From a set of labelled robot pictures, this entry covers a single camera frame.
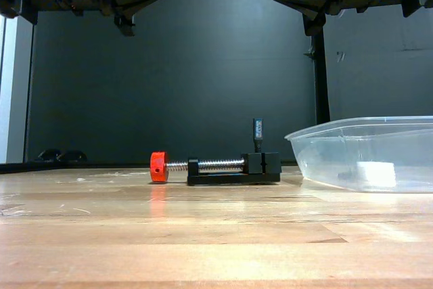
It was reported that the clear plastic container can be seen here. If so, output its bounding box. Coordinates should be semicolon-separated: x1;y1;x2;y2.
283;116;433;195

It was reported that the black rounded foot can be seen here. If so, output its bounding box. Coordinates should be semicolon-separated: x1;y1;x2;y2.
59;149;89;163
36;148;62;163

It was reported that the black clamp with red knob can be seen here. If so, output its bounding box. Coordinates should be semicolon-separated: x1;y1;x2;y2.
150;150;282;187

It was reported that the black frame post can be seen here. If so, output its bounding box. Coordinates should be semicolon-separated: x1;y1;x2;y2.
22;11;39;164
303;14;332;127

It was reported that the black frame base rail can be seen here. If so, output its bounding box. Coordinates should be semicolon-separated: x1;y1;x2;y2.
0;160;300;175

